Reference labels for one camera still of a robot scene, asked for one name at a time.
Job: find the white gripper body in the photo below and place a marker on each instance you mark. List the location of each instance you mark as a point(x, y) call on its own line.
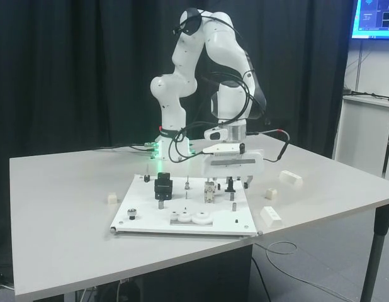
point(232, 168)

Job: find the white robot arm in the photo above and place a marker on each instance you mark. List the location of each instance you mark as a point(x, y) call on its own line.
point(219, 41)

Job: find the thin metal peg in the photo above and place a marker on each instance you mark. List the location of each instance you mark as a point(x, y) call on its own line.
point(187, 185)

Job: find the white square peg holder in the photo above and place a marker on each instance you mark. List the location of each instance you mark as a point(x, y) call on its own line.
point(290, 178)

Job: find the white round peg holder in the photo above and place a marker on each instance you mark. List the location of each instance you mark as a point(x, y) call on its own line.
point(271, 216)

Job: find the black USB plug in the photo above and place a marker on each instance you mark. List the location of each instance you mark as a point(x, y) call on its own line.
point(230, 188)

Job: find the beige waterproof plug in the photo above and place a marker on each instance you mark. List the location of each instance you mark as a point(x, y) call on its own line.
point(211, 195)

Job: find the flat white mounting plate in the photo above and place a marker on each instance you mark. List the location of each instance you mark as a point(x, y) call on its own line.
point(223, 148)

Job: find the small white cube holder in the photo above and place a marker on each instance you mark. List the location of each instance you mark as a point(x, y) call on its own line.
point(112, 199)
point(271, 192)

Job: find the white large gear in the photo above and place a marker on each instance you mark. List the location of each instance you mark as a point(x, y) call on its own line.
point(202, 218)

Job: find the white medium gear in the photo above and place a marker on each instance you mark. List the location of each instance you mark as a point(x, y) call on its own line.
point(184, 217)

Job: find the black D-SUB plug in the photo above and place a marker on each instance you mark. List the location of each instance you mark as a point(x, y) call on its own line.
point(163, 187)

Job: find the white small gear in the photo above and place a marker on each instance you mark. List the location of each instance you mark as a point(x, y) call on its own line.
point(174, 216)

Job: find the white task board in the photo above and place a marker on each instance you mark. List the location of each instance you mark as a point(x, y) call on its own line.
point(141, 217)

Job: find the metal BNC plug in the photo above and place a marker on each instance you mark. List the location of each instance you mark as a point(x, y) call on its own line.
point(131, 214)

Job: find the black cabinet under table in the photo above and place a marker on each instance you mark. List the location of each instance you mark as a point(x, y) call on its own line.
point(182, 270)

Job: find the white cabinet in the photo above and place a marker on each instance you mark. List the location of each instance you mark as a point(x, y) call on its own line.
point(364, 141)

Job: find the dark table leg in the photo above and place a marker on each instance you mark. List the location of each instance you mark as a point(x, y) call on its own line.
point(378, 251)

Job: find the black curtain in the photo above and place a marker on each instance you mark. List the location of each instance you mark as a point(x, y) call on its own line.
point(71, 63)

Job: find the blue screen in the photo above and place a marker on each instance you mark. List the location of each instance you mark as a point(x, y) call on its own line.
point(375, 19)

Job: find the small white wrist camera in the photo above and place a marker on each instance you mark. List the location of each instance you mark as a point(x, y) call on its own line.
point(216, 134)

